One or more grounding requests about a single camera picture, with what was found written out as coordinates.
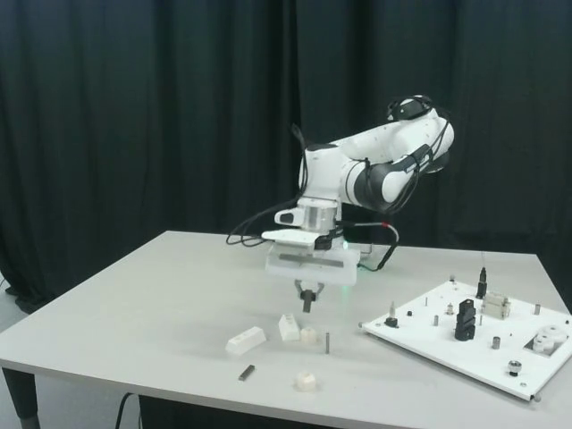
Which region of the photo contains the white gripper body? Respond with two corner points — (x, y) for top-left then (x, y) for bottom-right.
(265, 249), (360, 288)

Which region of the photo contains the white holder with holes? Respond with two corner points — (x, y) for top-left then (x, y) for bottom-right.
(277, 314), (301, 343)

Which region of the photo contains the long white holder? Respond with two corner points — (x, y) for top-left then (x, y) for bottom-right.
(224, 325), (268, 358)

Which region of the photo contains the white task board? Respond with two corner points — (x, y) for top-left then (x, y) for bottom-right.
(359, 277), (572, 402)

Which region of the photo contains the black D-SUB plug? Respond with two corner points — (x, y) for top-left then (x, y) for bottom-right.
(454, 299), (475, 343)

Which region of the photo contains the white large gear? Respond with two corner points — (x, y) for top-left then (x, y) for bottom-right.
(538, 324), (565, 349)

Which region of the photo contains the black curtain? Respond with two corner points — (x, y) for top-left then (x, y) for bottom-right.
(0, 0), (572, 309)

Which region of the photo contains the dark table leg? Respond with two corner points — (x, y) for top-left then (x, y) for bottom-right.
(2, 367), (38, 429)

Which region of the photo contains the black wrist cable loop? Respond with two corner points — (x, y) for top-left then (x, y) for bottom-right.
(224, 123), (310, 248)

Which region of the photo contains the black plug with thin cable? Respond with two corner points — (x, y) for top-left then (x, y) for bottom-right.
(477, 252), (489, 299)

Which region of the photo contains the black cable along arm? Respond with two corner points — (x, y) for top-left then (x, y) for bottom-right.
(386, 95), (450, 212)

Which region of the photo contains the black floor cable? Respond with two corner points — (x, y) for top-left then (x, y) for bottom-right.
(115, 391), (140, 429)

